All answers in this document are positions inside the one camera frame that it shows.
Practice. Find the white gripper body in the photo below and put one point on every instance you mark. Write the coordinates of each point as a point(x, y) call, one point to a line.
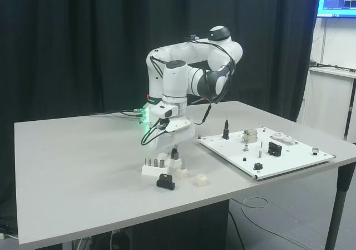
point(173, 136)

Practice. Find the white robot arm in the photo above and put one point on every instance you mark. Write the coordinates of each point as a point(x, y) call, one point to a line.
point(172, 83)

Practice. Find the white stepped peg holder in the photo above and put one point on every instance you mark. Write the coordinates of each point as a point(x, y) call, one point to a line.
point(173, 164)

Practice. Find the small metal square peg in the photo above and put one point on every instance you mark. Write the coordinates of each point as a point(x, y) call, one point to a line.
point(183, 164)

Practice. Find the thick metal round peg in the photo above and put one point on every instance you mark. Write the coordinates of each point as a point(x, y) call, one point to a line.
point(160, 163)

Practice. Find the small white peg holder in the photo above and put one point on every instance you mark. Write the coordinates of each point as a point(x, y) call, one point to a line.
point(182, 173)

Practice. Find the white three-hole peg holder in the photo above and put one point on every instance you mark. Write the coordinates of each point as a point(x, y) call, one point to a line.
point(150, 170)

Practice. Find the black D-SUB plug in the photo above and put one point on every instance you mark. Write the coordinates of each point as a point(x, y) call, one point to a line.
point(166, 182)

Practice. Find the empty white holder block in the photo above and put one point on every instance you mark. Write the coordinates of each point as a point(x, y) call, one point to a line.
point(201, 181)

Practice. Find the black USB plug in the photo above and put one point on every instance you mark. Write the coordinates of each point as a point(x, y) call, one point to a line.
point(226, 131)

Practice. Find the beige rectangular connector block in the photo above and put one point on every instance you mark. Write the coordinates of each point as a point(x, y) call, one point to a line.
point(248, 136)

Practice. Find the white task board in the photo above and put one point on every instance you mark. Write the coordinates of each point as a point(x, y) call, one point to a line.
point(264, 161)

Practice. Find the black waterproof plug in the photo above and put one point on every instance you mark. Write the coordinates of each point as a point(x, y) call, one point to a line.
point(274, 149)

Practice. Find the white large gear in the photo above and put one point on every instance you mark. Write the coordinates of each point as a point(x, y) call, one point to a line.
point(278, 135)

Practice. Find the white medium gear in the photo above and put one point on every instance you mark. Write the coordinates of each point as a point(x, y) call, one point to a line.
point(286, 139)

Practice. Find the white small gear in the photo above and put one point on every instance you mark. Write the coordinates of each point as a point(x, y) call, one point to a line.
point(293, 142)

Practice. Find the black curtain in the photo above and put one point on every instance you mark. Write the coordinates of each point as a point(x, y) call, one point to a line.
point(83, 38)

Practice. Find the metal bolt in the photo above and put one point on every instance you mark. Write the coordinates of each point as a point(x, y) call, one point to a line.
point(315, 151)

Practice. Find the white cabinet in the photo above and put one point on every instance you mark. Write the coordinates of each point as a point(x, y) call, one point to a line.
point(331, 105)

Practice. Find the dark table leg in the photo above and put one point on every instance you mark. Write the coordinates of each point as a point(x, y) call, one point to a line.
point(342, 205)

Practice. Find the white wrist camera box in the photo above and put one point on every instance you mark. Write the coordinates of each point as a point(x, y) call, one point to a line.
point(164, 111)

